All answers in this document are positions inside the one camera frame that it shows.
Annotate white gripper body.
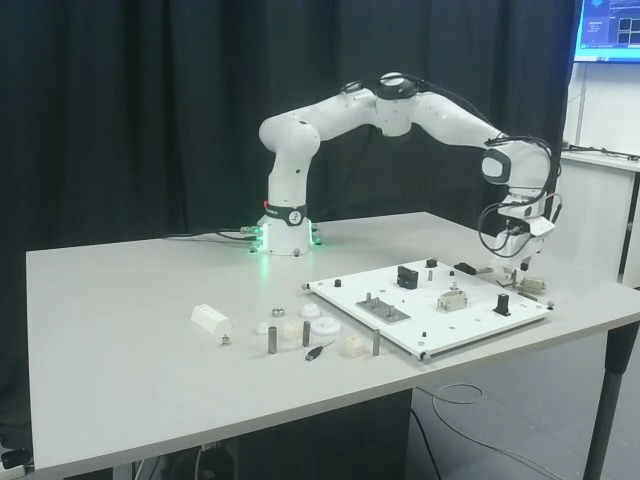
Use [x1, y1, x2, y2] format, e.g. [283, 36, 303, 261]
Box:
[492, 226, 535, 262]

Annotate long white peg holder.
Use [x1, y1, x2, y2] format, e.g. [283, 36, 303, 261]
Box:
[190, 302, 230, 337]

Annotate white cabinet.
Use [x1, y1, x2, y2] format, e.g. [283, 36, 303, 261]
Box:
[558, 143, 640, 291]

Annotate white task board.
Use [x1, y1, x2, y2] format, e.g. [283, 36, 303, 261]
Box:
[301, 258, 557, 362]

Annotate black table leg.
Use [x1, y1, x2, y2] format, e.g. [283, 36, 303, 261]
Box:
[582, 327, 633, 480]

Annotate white large gear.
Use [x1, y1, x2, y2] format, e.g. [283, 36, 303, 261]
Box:
[310, 318, 343, 337]

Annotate black USB plug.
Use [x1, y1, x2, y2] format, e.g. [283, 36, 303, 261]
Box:
[305, 339, 335, 363]

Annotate blue screen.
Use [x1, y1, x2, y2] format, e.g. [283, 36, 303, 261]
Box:
[573, 0, 640, 64]

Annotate black curtain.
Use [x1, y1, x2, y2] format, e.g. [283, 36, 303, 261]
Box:
[0, 0, 587, 451]

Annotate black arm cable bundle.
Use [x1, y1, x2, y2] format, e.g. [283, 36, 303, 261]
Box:
[339, 73, 565, 251]

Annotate grey floor cable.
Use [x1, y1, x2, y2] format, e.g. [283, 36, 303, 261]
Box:
[430, 382, 594, 454]

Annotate black floor cable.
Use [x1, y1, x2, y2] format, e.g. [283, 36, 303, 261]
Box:
[410, 408, 451, 480]

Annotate black base cable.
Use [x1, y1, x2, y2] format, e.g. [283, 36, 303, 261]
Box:
[163, 227, 262, 242]

